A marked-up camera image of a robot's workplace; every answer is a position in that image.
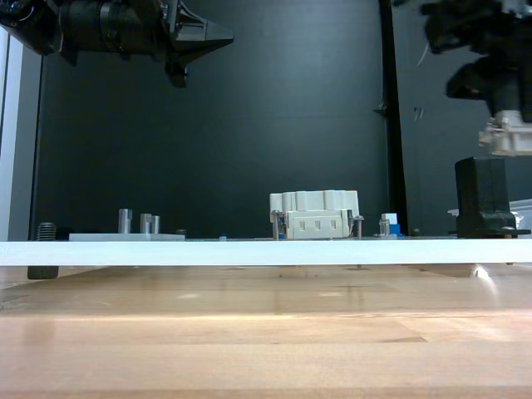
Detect beige HAN10E connector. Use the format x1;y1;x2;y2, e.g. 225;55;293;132
477;110;532;159

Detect black connector housing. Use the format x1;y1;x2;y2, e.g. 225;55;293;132
454;156;532;239

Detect blue white terminal connector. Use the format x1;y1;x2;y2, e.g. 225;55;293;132
381;212;406;239

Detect beige hub socket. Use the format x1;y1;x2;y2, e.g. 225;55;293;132
268;189;366;241

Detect grey metal plate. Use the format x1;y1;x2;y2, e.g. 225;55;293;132
68;232;186;242

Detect white board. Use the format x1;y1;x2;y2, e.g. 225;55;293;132
0;239;532;268

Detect black rubber foot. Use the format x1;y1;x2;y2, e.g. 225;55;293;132
27;265;59;281

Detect black wall post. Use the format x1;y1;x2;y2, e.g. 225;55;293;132
376;0;411;239

